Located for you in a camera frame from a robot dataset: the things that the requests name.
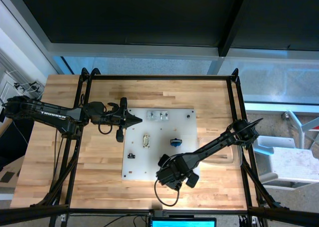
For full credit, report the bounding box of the clear plastic tub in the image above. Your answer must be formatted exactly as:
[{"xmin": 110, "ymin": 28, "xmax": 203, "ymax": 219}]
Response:
[{"xmin": 198, "ymin": 136, "xmax": 243, "ymax": 167}]

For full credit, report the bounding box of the white plastic stool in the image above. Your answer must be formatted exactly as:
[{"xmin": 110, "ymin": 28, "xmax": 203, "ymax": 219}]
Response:
[{"xmin": 253, "ymin": 135, "xmax": 319, "ymax": 191}]

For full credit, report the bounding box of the white board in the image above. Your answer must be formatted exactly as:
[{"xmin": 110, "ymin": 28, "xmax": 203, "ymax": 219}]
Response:
[{"xmin": 121, "ymin": 108, "xmax": 201, "ymax": 182}]

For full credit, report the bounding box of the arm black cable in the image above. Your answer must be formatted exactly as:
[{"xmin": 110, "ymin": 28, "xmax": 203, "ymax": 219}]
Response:
[
  {"xmin": 154, "ymin": 178, "xmax": 180, "ymax": 208},
  {"xmin": 98, "ymin": 123, "xmax": 113, "ymax": 136}
]

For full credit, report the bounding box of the silver block with threaded studs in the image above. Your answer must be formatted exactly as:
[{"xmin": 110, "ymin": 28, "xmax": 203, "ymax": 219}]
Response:
[{"xmin": 146, "ymin": 110, "xmax": 169, "ymax": 122}]

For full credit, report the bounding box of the black metal frame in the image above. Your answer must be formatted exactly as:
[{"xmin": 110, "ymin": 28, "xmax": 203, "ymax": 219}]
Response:
[{"xmin": 0, "ymin": 67, "xmax": 319, "ymax": 227}]

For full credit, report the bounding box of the grey metal chair frame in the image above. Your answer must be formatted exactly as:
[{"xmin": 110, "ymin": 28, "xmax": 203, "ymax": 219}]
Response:
[{"xmin": 281, "ymin": 110, "xmax": 319, "ymax": 150}]

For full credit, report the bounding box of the brown cardboard box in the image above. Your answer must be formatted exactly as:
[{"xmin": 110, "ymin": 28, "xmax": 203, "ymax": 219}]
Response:
[{"xmin": 0, "ymin": 155, "xmax": 25, "ymax": 188}]

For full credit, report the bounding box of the bundle of black plugs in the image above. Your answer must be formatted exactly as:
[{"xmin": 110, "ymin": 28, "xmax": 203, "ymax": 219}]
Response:
[{"xmin": 12, "ymin": 80, "xmax": 45, "ymax": 94}]

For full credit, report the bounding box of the blue screen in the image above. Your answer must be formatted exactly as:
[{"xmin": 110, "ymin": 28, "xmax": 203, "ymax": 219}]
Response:
[{"xmin": 149, "ymin": 217, "xmax": 217, "ymax": 227}]

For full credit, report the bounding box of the black wall post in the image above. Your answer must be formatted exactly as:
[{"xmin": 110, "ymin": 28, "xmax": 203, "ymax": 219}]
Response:
[{"xmin": 218, "ymin": 0, "xmax": 250, "ymax": 57}]

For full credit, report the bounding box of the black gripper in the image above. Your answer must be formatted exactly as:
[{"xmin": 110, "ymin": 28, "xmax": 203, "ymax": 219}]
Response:
[
  {"xmin": 156, "ymin": 154, "xmax": 200, "ymax": 191},
  {"xmin": 106, "ymin": 97, "xmax": 143, "ymax": 143}
]

